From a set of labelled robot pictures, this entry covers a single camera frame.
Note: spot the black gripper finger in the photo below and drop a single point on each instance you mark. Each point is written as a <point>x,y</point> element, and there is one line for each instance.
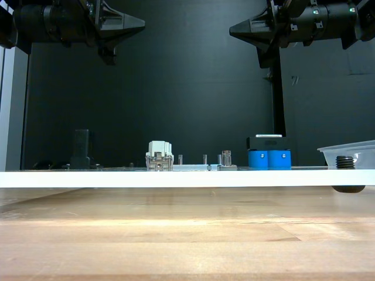
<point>129,23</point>
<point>255,24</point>
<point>120,36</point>
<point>262,38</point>

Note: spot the black clamp connector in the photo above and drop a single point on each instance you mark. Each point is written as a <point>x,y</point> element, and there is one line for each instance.
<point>82,146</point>

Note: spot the grey multi-pin connector housing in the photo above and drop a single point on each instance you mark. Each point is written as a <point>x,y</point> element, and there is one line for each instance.
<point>158,149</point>

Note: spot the small metal connector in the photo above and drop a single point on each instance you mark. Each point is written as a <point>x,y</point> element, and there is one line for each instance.
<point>227,167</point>

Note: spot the clear plastic tub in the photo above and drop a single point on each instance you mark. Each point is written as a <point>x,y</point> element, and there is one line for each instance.
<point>363,152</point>

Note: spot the black set screw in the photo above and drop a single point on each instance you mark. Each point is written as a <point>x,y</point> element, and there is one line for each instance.
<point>344,162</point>

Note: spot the aluminium bar with screws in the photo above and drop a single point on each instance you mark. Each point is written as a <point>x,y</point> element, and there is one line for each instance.
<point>190,167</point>

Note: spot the white task board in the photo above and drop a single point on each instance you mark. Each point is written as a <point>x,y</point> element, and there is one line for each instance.
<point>187,178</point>

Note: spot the black rubber board foot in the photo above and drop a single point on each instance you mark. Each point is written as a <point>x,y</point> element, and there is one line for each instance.
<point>348,189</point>

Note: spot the black vertical wall post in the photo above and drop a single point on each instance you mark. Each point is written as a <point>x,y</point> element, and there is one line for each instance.
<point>278,102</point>

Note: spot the grey aluminium partition post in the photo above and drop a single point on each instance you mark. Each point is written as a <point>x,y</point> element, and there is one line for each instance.
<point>14,117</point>

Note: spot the blue and black socket mount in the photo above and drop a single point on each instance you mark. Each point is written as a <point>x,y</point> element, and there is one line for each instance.
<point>269,159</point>

